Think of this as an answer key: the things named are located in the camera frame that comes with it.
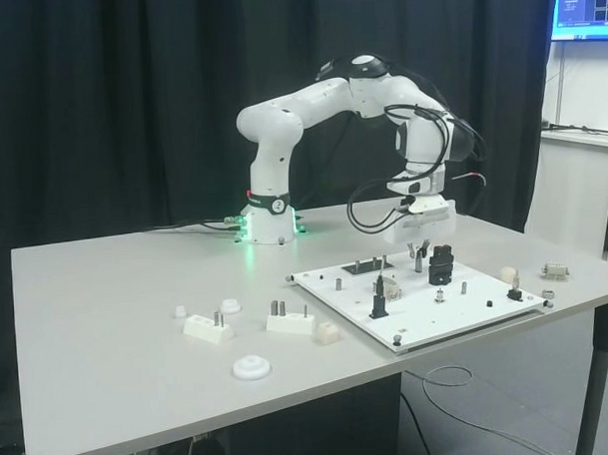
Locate black curtains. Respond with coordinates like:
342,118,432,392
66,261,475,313
0,0,576,455

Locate black table leg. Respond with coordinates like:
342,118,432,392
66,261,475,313
569,301,608,455

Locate white large gear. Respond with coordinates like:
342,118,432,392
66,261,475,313
231,353,274,382

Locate white square peg holder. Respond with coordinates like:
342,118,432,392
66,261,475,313
264,311,317,338

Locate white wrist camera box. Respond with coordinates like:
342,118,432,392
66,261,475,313
385,177,433,200

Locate white round peg holder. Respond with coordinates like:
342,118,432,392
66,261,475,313
181,313,237,348

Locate white cabinet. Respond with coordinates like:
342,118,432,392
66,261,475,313
536,120,608,269

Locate black plug with cable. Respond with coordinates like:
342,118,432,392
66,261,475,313
367,271,392,321

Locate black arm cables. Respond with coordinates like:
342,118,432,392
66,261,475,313
341,51,491,235

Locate black base cables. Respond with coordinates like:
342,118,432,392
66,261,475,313
146,215,249,239

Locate grey floor cable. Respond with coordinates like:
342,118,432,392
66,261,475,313
398,359,598,455

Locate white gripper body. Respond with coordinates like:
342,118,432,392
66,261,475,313
382,200,459,249

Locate black D-SUB plug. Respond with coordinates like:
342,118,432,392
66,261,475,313
426,243,458,288

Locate white task board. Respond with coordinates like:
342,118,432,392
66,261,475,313
284,249,558,361

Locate blue screen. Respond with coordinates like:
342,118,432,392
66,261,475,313
549,0,608,44

